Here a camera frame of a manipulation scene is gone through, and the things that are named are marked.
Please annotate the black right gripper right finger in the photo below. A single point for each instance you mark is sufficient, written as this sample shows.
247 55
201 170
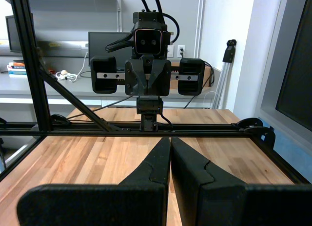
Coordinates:
243 206

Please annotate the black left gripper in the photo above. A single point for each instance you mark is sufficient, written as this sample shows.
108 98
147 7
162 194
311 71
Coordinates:
103 82

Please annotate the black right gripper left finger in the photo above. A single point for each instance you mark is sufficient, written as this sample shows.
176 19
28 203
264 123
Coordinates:
97 206

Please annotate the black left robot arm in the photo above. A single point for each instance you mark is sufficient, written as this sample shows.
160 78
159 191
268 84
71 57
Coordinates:
149 105

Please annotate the black computer monitor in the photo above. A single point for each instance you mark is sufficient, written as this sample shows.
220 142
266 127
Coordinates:
11 33
97 45

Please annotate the aluminium stand with black head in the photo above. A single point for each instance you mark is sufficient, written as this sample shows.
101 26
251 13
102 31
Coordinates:
226 72

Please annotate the stack of books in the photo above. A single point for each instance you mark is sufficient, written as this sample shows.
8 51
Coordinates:
17 69

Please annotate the white wall outlet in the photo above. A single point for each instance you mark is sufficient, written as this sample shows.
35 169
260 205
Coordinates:
181 51
170 51

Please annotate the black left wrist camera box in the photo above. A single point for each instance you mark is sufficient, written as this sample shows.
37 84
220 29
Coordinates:
148 35

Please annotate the white wall shelf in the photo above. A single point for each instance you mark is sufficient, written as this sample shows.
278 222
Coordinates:
119 16

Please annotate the black aluminium table frame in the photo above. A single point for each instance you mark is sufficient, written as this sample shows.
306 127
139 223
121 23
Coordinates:
31 65

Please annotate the dark wall panel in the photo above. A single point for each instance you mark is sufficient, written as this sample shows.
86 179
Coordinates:
297 77

